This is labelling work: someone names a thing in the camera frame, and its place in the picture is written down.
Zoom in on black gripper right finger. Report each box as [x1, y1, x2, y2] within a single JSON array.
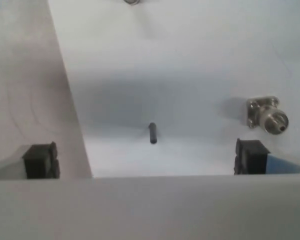
[[233, 138, 300, 176]]

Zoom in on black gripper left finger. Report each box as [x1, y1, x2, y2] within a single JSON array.
[[0, 141, 61, 180]]

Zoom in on dark metal round peg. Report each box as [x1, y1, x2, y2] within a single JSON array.
[[148, 122, 158, 145]]

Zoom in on white task board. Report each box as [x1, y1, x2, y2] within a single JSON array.
[[47, 0, 300, 179]]

